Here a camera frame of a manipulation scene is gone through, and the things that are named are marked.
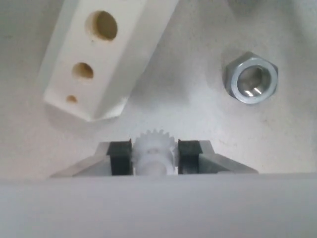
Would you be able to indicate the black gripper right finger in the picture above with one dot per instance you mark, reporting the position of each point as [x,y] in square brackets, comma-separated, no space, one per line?
[189,158]

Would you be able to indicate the silver metal hex nut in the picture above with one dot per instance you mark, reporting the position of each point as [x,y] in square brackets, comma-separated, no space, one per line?
[251,77]

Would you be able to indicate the white holder with holes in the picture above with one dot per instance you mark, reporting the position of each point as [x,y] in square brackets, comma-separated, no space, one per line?
[104,49]

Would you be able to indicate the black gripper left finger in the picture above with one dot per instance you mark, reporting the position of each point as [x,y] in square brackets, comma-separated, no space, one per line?
[116,158]

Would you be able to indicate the white small gear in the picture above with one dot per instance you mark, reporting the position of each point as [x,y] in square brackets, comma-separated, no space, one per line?
[154,157]

